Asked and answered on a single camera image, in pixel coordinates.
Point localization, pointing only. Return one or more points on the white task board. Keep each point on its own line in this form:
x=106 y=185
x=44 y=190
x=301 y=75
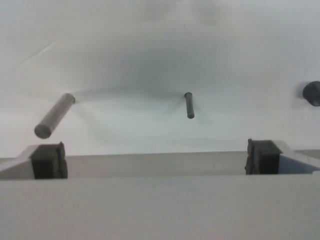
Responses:
x=150 y=55

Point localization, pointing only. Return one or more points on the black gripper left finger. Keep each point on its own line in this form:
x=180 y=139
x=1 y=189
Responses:
x=48 y=162

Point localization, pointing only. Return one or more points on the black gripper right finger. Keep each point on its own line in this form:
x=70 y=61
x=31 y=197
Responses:
x=262 y=157

